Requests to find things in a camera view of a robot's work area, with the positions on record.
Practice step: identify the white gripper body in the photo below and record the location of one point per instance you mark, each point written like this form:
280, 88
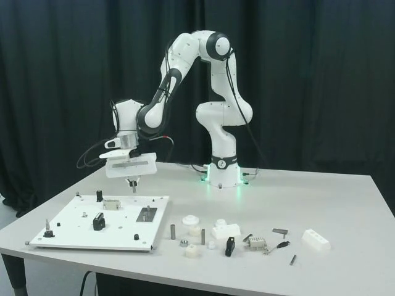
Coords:
131, 171

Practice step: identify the metal round peg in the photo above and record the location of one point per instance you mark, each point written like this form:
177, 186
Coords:
172, 232
203, 236
133, 188

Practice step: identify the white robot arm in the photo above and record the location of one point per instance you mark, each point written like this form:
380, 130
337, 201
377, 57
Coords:
185, 58

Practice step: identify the white peg holder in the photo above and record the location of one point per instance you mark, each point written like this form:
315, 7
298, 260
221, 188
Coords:
226, 232
316, 240

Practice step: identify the metal square peg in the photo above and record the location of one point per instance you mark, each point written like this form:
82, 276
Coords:
280, 230

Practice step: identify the thin metal peg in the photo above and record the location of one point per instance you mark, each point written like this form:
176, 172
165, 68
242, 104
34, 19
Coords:
292, 259

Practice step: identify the white task board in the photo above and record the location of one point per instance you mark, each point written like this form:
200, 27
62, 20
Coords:
92, 228

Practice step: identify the white large gear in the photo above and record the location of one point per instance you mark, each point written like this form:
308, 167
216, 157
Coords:
190, 220

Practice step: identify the metal bolt nut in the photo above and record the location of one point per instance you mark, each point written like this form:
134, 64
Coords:
184, 243

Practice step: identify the small white holder block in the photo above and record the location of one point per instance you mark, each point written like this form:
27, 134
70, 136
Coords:
191, 251

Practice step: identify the white medium gear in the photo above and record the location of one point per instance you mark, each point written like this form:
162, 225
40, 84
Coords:
221, 222

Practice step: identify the white small gear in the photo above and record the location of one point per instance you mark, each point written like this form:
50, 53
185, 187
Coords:
211, 245

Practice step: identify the black Ethernet plug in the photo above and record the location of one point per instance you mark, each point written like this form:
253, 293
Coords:
230, 246

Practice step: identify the black curtain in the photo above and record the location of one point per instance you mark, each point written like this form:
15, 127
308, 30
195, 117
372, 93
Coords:
61, 77

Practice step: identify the grey D-SUB plug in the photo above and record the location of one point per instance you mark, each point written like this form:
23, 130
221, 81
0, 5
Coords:
253, 244

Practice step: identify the black table leg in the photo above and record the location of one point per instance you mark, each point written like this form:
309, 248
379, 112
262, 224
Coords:
12, 274

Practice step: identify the black USB plug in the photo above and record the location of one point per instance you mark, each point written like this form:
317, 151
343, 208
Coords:
281, 245

